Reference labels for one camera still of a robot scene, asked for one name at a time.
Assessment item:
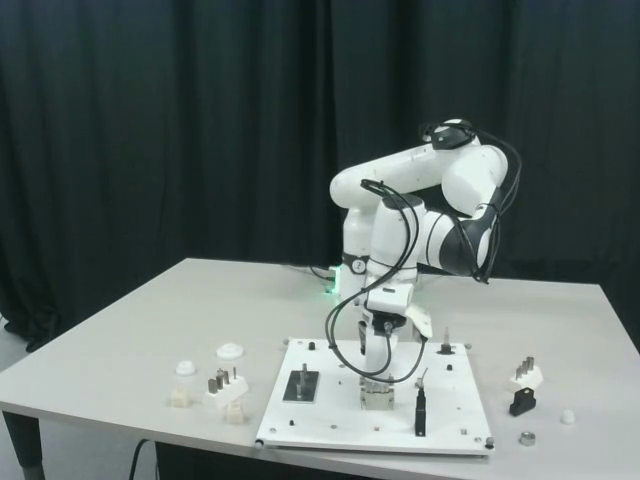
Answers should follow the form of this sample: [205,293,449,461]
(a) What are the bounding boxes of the white peg holder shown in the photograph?
[508,367,545,391]
[202,377,250,409]

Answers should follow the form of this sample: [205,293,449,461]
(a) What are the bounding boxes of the black plug with short cable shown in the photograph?
[413,368,430,437]

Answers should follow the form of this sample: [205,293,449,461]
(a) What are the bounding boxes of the flat white mounting plate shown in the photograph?
[404,307,434,337]

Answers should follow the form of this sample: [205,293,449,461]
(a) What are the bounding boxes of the black D-SUB plug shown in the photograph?
[508,387,537,417]

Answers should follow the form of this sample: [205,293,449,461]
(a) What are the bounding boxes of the grey waterproof plug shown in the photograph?
[358,377,395,395]

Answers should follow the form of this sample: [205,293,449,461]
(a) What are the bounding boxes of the black power cable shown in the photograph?
[130,438,156,480]

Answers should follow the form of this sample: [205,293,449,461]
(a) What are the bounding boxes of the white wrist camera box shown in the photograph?
[366,283,414,314]

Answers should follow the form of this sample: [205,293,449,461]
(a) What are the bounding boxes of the black curtains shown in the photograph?
[0,0,640,354]

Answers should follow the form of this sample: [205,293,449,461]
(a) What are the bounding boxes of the black table leg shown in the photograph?
[0,410,41,480]

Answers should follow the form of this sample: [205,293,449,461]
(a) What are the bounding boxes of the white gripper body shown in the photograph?
[364,327,400,379]

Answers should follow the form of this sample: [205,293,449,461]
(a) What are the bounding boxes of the white task board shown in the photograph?
[253,337,496,459]

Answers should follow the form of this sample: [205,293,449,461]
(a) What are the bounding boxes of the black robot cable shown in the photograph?
[419,118,524,285]
[324,178,426,386]

